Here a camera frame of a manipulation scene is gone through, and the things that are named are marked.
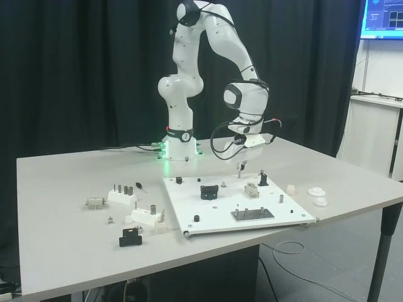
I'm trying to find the white large gear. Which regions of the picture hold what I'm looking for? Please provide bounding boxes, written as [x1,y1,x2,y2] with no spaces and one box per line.
[307,186,328,199]

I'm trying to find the white task board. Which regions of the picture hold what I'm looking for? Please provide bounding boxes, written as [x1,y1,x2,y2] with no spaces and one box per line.
[162,174,317,239]

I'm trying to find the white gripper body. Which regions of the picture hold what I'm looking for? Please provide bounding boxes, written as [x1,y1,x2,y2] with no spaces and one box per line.
[221,140,264,165]

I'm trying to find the black D-SUB plug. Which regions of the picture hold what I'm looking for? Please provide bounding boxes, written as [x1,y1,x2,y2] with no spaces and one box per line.
[118,228,144,248]

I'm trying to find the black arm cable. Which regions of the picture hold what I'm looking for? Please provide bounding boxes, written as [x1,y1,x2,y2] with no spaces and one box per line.
[181,0,271,95]

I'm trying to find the grey floor cable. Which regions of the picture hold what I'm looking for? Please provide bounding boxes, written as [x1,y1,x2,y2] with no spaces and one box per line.
[259,240,376,302]

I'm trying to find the black table cables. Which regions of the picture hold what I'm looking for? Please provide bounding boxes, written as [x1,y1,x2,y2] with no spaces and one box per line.
[108,142,165,155]

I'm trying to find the white wedge peg holder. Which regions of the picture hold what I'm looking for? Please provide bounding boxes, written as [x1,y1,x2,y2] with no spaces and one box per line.
[107,188,138,206]

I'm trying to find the blue screen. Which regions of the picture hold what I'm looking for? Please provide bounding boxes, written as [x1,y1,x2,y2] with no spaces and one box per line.
[360,0,403,41]

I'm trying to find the white cabinet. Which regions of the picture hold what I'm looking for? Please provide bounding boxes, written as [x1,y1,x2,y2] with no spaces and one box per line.
[337,92,403,184]

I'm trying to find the black looping wrist cable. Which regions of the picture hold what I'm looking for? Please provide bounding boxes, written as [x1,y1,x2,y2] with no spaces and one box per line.
[209,121,242,162]

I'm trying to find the black table leg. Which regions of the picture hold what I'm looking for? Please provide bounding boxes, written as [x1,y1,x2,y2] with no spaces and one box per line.
[366,201,403,302]

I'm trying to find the white power strip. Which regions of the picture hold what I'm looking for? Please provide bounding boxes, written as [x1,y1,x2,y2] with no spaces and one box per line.
[0,282,20,300]

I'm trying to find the beige waterproof plug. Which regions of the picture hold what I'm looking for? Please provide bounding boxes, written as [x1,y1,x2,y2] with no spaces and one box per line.
[84,194,106,209]

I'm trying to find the white long peg holder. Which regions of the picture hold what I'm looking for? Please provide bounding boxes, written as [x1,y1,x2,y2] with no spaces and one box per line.
[130,209,159,227]

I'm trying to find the black curtain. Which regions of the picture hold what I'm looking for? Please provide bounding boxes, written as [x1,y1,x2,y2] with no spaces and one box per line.
[0,0,366,279]

